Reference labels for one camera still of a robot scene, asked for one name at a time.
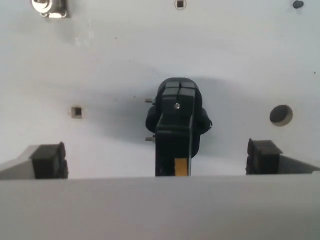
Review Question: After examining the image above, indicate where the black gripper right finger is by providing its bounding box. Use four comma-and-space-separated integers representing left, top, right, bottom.
245, 137, 320, 176

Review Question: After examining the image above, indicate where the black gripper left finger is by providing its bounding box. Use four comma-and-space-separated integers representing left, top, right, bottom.
0, 141, 69, 180

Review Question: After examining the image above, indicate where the black D-SUB plug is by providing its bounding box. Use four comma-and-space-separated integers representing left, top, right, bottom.
144, 77, 213, 177

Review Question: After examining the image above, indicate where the white task board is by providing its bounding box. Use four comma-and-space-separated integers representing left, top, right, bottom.
0, 0, 320, 180

